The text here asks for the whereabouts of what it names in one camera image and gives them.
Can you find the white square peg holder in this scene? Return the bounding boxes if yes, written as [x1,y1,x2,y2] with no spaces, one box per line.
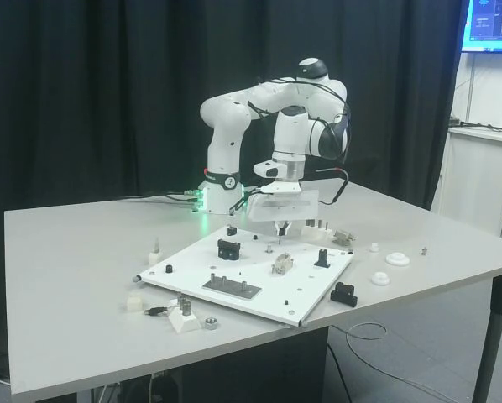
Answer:
[302,217,334,242]

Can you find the white round peg holder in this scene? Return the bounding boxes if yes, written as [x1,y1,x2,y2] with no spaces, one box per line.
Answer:
[166,300,202,334]

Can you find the black table leg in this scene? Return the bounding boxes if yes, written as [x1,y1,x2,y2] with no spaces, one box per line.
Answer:
[472,275,502,403]

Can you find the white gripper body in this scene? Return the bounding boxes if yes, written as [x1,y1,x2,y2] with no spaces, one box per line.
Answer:
[245,189,321,224]

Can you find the cables at arm foot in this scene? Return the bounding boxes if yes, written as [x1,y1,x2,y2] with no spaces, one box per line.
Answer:
[124,189,205,207]

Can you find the white holder with pointed plug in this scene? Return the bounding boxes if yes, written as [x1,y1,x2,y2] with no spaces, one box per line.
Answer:
[149,236,164,265]

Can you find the white large gear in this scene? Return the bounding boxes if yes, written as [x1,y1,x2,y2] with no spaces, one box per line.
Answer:
[384,251,411,267]

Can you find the white task board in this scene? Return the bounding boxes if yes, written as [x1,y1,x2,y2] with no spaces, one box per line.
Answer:
[129,224,355,327]

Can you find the grey floor cable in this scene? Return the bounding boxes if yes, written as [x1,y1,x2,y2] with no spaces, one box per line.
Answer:
[344,321,500,395]

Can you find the blue screen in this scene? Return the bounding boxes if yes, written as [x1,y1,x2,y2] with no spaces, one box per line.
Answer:
[460,0,502,55]

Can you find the white cabinet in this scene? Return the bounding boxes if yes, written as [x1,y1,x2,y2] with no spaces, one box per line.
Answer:
[431,124,502,243]

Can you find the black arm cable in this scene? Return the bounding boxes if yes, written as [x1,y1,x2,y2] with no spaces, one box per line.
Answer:
[250,74,353,165]

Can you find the black plug block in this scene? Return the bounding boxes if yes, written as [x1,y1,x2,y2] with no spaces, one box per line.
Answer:
[329,281,359,307]

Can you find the black curtain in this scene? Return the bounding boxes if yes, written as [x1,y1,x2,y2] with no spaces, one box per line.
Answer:
[0,0,473,236]

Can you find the metal D-SUB plug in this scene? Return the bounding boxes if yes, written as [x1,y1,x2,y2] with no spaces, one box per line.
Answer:
[332,228,357,245]

